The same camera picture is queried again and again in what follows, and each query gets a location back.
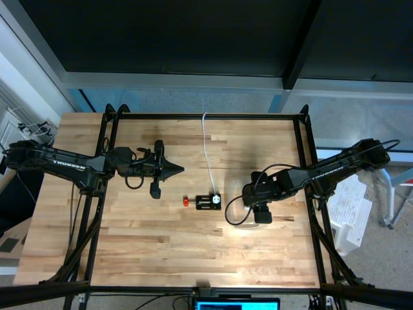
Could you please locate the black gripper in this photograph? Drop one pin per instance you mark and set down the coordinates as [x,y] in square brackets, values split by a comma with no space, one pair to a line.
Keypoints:
[151,166]
[266,197]

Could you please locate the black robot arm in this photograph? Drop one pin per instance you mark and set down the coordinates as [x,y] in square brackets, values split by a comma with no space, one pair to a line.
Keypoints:
[64,161]
[322,171]

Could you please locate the white power receptacle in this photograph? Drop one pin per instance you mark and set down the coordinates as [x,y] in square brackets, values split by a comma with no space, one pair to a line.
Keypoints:
[216,198]

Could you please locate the clear plastic tub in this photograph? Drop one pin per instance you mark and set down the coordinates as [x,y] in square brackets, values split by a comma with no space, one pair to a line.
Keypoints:
[235,189]

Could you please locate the black vise with orange knob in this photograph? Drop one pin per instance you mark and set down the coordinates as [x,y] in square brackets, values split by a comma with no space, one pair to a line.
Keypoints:
[203,201]

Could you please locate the white styrofoam block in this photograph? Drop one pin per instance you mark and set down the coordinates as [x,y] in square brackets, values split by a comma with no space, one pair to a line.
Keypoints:
[348,219]

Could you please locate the laptop screen with blue edge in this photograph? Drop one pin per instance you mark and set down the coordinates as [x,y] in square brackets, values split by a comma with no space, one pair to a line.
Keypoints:
[235,305]

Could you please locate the brown cardboard box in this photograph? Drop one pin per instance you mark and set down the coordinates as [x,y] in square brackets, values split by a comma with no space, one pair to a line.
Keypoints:
[19,232]

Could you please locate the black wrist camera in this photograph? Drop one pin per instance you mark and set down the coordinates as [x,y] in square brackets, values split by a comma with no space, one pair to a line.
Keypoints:
[250,195]

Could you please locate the black aluminium table frame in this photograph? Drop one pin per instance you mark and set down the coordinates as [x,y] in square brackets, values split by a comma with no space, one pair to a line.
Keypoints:
[206,116]

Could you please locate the black table level camera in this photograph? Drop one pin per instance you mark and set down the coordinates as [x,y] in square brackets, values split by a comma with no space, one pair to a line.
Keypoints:
[204,287]

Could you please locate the grey metal chair frame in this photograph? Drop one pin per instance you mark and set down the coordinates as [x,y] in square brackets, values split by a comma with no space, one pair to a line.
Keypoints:
[389,200]

